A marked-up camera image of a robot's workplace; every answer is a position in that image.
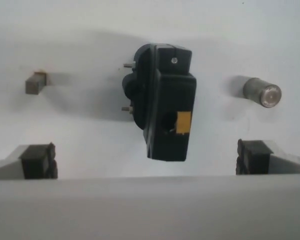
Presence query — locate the metal square peg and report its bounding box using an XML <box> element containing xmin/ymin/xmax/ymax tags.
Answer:
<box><xmin>24</xmin><ymin>71</ymin><xmax>48</xmax><ymax>95</ymax></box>

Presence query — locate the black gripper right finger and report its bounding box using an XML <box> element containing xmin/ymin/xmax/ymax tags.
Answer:
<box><xmin>235</xmin><ymin>138</ymin><xmax>300</xmax><ymax>176</ymax></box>

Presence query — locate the metal round peg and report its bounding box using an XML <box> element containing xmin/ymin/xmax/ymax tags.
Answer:
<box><xmin>242</xmin><ymin>76</ymin><xmax>283</xmax><ymax>109</ymax></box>

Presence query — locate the white task board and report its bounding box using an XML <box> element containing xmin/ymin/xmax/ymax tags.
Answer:
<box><xmin>0</xmin><ymin>0</ymin><xmax>300</xmax><ymax>181</ymax></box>

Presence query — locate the black D-SUB plug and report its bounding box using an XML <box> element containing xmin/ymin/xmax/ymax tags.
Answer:
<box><xmin>121</xmin><ymin>42</ymin><xmax>198</xmax><ymax>163</ymax></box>

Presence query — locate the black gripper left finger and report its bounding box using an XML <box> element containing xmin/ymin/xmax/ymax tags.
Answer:
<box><xmin>0</xmin><ymin>142</ymin><xmax>59</xmax><ymax>181</ymax></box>

